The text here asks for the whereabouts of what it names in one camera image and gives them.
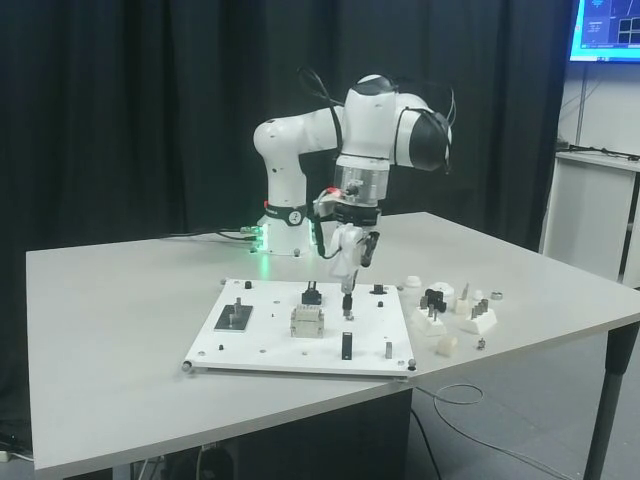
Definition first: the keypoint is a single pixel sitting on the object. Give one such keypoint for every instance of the white large gear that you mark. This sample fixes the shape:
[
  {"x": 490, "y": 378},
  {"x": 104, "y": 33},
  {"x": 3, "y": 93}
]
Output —
[{"x": 445, "y": 289}]

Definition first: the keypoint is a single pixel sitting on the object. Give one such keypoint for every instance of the white cabinet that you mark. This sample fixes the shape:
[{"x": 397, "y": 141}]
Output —
[{"x": 590, "y": 225}]

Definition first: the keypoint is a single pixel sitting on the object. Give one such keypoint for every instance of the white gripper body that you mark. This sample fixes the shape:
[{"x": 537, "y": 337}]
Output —
[{"x": 345, "y": 250}]

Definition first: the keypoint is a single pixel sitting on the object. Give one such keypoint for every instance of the black USB plug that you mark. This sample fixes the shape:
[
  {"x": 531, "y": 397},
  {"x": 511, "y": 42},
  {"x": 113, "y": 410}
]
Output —
[{"x": 347, "y": 305}]

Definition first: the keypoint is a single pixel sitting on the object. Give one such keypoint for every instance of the blue screen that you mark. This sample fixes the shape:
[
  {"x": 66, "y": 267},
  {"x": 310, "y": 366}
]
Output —
[{"x": 605, "y": 30}]

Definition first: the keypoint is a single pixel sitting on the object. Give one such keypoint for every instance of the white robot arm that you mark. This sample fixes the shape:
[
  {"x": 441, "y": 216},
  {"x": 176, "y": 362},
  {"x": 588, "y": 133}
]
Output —
[{"x": 280, "y": 165}]

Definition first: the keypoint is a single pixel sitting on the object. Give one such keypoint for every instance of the dark table leg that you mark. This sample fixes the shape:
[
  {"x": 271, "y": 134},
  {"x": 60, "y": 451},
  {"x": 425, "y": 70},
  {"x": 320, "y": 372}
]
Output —
[{"x": 605, "y": 400}]

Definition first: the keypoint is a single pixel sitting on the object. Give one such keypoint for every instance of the metal bolt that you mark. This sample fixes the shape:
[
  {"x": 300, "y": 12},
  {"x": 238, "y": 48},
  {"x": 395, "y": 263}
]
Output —
[{"x": 465, "y": 291}]

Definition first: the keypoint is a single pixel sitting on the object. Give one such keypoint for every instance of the white task board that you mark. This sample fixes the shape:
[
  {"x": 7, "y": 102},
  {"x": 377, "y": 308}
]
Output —
[{"x": 280, "y": 350}]

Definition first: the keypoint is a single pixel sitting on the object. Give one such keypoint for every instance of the black curtain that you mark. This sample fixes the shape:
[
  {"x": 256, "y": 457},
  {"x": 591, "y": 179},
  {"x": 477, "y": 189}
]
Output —
[{"x": 100, "y": 100}]

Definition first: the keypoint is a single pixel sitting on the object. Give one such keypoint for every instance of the white bolt holder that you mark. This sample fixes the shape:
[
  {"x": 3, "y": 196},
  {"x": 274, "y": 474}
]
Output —
[{"x": 462, "y": 306}]

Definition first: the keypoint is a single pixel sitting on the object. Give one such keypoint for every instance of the white round peg holder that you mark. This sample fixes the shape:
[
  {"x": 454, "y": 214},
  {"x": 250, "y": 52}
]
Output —
[{"x": 480, "y": 324}]

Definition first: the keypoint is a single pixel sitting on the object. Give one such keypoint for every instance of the white square peg holder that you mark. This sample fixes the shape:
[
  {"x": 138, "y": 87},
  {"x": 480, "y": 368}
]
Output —
[{"x": 430, "y": 327}]

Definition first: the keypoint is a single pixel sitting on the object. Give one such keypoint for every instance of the white medium gear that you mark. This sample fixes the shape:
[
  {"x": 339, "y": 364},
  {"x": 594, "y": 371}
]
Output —
[{"x": 412, "y": 282}]

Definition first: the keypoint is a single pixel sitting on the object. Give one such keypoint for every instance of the large metal round peg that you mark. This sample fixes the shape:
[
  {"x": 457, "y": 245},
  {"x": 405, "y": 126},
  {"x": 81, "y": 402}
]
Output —
[{"x": 485, "y": 306}]

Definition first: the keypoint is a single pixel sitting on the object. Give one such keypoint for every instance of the black D-SUB plug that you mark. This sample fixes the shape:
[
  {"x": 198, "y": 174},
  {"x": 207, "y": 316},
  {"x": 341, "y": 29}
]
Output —
[{"x": 434, "y": 299}]

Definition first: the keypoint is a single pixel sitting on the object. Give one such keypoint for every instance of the small empty white holder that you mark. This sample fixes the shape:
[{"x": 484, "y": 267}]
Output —
[{"x": 446, "y": 346}]

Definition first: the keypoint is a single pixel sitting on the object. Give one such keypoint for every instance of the wide metal square peg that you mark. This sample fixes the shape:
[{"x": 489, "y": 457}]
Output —
[{"x": 388, "y": 350}]

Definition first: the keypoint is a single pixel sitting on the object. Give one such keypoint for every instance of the metal nut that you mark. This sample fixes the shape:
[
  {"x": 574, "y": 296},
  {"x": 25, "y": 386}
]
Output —
[{"x": 497, "y": 295}]

